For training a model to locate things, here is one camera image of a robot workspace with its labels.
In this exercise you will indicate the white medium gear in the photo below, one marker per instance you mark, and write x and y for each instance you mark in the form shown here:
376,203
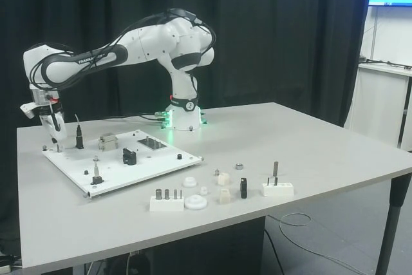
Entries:
190,182

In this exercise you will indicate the thin black rod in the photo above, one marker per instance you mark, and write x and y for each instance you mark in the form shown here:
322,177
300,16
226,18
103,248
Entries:
56,123

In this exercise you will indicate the large metal square peg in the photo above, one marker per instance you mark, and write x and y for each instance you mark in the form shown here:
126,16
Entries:
276,168

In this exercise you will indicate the white task board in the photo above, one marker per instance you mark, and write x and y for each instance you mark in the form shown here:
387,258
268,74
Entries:
112,172

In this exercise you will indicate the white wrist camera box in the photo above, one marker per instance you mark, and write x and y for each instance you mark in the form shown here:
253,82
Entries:
27,110

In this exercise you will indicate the metal bolt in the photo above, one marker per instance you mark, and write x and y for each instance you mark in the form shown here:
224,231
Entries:
238,166

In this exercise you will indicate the black table leg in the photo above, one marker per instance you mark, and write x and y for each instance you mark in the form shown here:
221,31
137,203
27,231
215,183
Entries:
391,223

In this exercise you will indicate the cream plug holder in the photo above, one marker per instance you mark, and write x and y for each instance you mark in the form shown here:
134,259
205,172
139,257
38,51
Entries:
224,179
225,197

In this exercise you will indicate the white small gear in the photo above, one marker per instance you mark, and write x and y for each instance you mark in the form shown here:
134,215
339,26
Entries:
203,190

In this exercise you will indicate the white round peg holder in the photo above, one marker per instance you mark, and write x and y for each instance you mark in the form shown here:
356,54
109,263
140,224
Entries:
166,205

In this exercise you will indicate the black D-SUB plug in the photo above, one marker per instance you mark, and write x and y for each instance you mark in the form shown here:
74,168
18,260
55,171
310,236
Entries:
243,188

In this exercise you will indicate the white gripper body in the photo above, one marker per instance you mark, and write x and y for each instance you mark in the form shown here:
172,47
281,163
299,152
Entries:
62,131

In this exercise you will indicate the white cabinet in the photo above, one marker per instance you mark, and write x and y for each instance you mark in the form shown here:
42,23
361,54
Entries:
380,104

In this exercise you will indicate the medium metal round peg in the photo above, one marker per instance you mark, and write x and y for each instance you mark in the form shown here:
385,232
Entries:
167,194

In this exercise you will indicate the black curtain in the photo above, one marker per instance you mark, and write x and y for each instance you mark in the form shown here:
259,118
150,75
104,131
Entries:
257,30

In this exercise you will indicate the small metal square peg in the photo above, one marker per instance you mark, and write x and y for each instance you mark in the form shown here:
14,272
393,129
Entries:
275,181

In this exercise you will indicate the metal BNC plug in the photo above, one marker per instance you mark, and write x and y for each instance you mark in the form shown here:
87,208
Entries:
96,170

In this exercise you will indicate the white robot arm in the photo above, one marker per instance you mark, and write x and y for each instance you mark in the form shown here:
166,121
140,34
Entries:
151,41

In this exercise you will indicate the white large gear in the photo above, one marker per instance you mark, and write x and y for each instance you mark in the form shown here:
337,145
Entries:
196,203

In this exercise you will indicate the large metal round peg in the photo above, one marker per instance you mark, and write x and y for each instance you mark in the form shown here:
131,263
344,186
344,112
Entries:
159,193

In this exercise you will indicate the white square peg holder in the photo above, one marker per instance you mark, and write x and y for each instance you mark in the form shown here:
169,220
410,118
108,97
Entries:
278,190

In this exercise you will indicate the small metal plug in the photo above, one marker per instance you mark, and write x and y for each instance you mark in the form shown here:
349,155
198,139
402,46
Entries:
217,172

